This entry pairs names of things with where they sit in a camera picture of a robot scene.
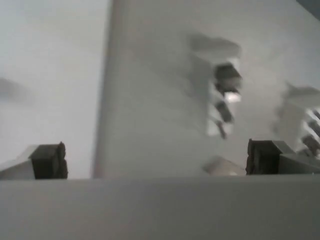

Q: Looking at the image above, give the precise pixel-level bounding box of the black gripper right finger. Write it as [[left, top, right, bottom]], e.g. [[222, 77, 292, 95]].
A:
[[245, 137, 320, 176]]

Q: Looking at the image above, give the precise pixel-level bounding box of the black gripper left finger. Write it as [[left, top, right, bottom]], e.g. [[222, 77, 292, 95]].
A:
[[0, 141, 69, 181]]

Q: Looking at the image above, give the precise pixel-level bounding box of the white peg holder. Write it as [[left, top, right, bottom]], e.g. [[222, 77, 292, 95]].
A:
[[273, 81, 320, 158], [188, 32, 244, 139]]

